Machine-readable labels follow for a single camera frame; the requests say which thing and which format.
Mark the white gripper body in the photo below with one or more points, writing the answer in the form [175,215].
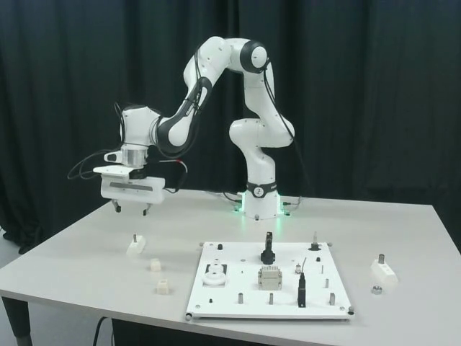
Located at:
[133,189]

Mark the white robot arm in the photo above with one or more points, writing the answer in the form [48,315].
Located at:
[259,144]

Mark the long white peg holder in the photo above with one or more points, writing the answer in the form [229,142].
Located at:
[384,272]
[136,247]

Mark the thick metal square peg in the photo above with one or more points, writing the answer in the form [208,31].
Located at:
[380,259]

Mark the small white cube holder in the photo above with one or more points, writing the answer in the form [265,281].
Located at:
[163,287]
[155,265]

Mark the white medium gear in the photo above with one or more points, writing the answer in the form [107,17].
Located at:
[216,269]

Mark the white large gear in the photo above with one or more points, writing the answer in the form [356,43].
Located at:
[215,279]

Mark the black curtain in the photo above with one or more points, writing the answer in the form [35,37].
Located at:
[54,90]

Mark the black waterproof plug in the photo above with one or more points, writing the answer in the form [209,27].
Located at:
[267,250]

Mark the white task board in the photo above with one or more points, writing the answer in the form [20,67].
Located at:
[270,288]

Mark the dark table leg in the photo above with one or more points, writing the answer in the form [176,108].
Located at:
[18,320]

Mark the metal BNC plug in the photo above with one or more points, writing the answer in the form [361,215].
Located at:
[298,268]

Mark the clear Ethernet plug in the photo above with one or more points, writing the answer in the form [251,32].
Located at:
[314,238]

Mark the metal nut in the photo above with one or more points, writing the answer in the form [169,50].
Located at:
[377,289]

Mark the small white wrist camera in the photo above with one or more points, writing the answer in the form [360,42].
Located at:
[112,157]

